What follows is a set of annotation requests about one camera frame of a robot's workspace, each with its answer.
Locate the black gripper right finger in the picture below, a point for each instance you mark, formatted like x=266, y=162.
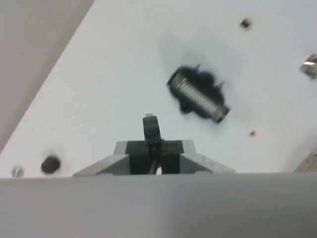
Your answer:
x=171, y=156

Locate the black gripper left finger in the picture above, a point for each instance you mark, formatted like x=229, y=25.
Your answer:
x=136, y=156

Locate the black USB plug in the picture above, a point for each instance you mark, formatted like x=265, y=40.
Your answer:
x=151, y=129

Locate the white task board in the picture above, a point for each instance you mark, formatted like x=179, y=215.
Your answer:
x=123, y=62

